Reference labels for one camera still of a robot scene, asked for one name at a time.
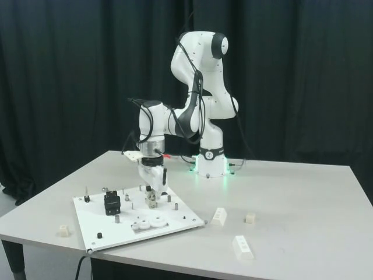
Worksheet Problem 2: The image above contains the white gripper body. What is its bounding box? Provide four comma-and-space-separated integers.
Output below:
138, 164, 165, 194

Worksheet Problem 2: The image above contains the beige waterproof plug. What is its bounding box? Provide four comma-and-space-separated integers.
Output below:
145, 191, 160, 207

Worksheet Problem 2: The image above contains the black D-SUB plug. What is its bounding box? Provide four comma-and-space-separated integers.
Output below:
104, 191, 121, 217

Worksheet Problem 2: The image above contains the white task board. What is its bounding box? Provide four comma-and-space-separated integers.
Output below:
72, 185, 205, 254

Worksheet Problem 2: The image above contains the long white holder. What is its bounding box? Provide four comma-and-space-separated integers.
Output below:
232, 234, 255, 261
210, 207, 228, 227

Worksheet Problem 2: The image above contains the black curtain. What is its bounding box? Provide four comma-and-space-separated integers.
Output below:
0, 0, 373, 207

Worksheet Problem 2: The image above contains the black table leg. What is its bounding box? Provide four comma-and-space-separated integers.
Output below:
1, 239, 24, 280

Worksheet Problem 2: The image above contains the black plug with short cable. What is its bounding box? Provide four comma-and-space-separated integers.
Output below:
161, 166, 170, 197

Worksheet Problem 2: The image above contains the flat white mount plate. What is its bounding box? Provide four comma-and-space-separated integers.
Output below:
124, 150, 144, 162

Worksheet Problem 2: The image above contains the black base cable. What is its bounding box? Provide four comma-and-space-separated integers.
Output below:
179, 153, 199, 165

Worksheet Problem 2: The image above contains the black camera cable loop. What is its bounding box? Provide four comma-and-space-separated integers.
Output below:
124, 131, 141, 156

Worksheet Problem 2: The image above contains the black cable to arm foot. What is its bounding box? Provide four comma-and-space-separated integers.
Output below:
229, 87, 253, 170

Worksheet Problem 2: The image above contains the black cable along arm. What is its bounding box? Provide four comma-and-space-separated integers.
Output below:
127, 40, 206, 141

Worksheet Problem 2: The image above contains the black hanging cable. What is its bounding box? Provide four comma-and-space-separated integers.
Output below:
76, 253, 92, 280

